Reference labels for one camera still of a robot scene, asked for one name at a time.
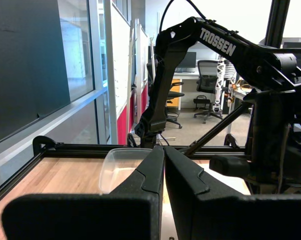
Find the black mesh office chair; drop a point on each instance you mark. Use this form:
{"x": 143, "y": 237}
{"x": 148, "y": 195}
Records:
{"x": 206, "y": 83}

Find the black aluminium frame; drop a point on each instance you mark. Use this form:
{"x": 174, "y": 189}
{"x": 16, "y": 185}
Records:
{"x": 85, "y": 147}

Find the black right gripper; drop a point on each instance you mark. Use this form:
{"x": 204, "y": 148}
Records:
{"x": 270, "y": 140}

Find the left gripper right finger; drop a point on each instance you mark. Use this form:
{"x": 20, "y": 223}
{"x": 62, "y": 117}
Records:
{"x": 228, "y": 217}

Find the clear plastic tub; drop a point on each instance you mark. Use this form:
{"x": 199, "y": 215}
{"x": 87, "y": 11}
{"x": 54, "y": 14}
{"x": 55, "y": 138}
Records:
{"x": 118, "y": 165}

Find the white red partition panel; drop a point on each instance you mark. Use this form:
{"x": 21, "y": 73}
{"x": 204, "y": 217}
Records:
{"x": 144, "y": 62}
{"x": 120, "y": 62}

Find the white desk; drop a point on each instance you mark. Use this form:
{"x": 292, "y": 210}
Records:
{"x": 189, "y": 90}

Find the computer monitor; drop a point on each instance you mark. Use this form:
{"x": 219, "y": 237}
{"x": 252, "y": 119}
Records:
{"x": 190, "y": 61}

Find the yellow cabinet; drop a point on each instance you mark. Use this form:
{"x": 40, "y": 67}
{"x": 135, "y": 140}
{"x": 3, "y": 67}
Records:
{"x": 177, "y": 101}

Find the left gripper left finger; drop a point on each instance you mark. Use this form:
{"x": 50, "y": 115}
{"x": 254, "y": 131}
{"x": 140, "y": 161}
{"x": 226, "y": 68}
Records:
{"x": 90, "y": 217}

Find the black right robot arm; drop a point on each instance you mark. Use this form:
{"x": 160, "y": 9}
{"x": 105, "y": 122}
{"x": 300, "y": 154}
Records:
{"x": 170, "y": 62}

